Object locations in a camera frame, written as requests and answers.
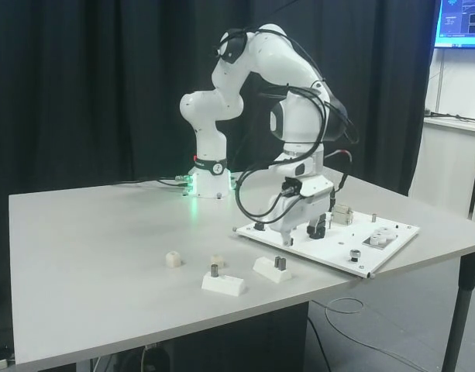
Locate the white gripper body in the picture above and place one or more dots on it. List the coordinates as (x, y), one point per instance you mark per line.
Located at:
(299, 211)

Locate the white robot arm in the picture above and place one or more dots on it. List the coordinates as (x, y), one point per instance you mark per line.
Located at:
(206, 112)

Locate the metal square peg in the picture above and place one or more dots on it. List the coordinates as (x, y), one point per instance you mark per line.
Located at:
(283, 263)
(277, 262)

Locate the white holder with square holes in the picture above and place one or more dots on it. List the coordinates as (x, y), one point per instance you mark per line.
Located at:
(270, 271)

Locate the metal round peg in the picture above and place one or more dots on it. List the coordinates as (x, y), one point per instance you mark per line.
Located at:
(214, 270)

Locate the black D-SUB plug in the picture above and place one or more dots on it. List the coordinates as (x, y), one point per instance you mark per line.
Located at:
(317, 229)

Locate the slim black upright plug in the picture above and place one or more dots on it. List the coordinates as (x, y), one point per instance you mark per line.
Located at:
(332, 201)

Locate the white task board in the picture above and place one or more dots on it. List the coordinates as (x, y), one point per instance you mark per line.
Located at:
(338, 248)

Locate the cream small plug holder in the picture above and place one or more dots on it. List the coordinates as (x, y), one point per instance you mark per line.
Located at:
(172, 259)
(217, 259)

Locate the white holder with round holes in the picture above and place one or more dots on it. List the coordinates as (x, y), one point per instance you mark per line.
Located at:
(223, 286)

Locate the white small gear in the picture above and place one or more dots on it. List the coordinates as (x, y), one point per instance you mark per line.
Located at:
(376, 239)

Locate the white large gear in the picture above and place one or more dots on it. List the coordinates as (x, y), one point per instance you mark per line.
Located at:
(388, 232)

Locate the black box under table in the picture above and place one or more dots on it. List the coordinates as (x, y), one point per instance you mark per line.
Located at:
(229, 341)

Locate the white cabinet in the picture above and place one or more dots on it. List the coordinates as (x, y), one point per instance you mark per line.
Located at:
(446, 166)

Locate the black table leg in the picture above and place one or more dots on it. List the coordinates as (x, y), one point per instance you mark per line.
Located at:
(460, 310)

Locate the blue screen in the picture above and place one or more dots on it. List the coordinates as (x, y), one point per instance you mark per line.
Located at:
(460, 23)

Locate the black curtain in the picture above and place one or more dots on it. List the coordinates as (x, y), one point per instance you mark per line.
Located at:
(66, 77)

